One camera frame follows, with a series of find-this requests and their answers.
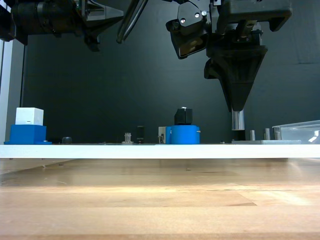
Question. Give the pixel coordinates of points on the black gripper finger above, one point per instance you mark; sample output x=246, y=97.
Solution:
x=242, y=67
x=110, y=16
x=93, y=43
x=212, y=71

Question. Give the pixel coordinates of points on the steel 16mm cylinder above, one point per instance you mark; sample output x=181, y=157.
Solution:
x=237, y=120

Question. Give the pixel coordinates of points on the white taskboard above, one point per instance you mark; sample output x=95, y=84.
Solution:
x=100, y=151

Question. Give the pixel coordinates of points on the black D-sub connector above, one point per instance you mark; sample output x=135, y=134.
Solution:
x=183, y=116

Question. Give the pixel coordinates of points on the steel pin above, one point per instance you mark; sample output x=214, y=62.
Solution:
x=277, y=132
x=252, y=135
x=267, y=133

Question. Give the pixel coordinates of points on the grey metal plate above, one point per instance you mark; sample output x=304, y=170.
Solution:
x=275, y=142

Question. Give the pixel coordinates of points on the clear plastic tub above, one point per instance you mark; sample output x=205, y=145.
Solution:
x=300, y=132

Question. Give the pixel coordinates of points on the black plug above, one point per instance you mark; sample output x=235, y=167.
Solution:
x=140, y=132

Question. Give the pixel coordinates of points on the white cube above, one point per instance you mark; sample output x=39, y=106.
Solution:
x=28, y=116

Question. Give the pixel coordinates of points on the black knurled knob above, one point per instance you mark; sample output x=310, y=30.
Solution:
x=67, y=140

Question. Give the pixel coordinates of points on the silver threaded connector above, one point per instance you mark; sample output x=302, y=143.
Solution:
x=127, y=138

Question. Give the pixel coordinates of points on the blue block holder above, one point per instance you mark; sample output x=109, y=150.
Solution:
x=27, y=135

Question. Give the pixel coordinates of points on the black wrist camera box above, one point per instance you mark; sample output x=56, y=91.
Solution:
x=190, y=42

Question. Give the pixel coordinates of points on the blue connector mount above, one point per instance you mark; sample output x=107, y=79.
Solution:
x=185, y=135

